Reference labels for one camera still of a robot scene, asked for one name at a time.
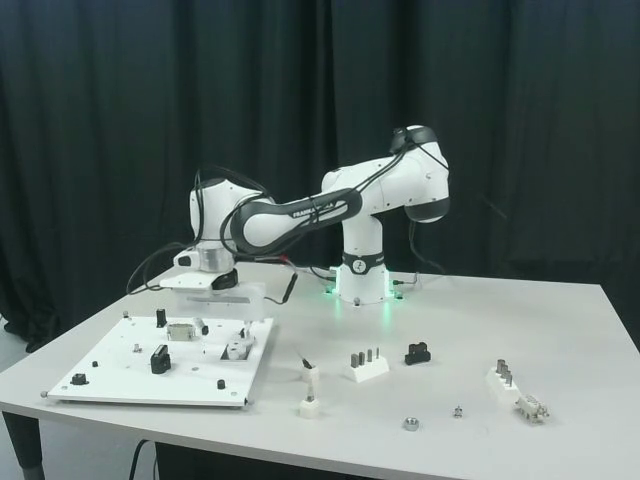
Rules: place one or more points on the white square peg holder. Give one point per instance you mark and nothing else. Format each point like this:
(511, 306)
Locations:
(502, 387)

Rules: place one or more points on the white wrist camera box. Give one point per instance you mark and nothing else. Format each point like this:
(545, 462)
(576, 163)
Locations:
(186, 261)

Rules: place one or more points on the small metal bolt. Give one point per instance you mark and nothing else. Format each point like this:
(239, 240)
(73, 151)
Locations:
(456, 412)

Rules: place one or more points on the metal square peg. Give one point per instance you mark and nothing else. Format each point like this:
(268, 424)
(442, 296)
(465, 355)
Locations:
(509, 380)
(500, 366)
(505, 373)

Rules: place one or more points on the flat white mounting plate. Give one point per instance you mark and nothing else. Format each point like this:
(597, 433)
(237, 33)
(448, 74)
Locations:
(185, 281)

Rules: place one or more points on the metal nut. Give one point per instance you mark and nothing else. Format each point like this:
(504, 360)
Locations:
(409, 423)

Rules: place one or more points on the dark table leg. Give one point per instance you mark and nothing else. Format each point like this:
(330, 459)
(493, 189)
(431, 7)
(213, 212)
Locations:
(22, 445)

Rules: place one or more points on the white task board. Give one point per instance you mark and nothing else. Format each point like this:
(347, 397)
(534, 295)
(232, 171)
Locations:
(125, 380)

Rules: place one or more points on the black curtain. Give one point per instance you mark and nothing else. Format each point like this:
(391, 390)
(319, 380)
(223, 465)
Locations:
(100, 100)

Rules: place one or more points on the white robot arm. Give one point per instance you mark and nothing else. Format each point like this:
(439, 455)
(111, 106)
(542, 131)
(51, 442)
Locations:
(360, 240)

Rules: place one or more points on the white small gear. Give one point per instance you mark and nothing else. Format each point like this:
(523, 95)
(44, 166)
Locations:
(234, 354)

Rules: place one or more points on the black D-SUB plug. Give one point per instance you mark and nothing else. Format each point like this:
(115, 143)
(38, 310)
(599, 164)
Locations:
(417, 354)

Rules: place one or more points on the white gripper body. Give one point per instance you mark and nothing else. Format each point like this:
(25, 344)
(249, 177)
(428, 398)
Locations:
(220, 307)

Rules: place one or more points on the white round peg holder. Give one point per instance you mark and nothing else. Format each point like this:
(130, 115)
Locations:
(367, 372)

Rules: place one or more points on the white medium gear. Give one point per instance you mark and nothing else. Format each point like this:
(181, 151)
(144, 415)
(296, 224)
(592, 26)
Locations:
(242, 345)

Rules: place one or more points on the metal hex key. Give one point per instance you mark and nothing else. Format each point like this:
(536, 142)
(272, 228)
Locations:
(416, 279)

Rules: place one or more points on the white waterproof plug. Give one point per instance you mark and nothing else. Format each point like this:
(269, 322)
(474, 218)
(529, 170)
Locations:
(532, 406)

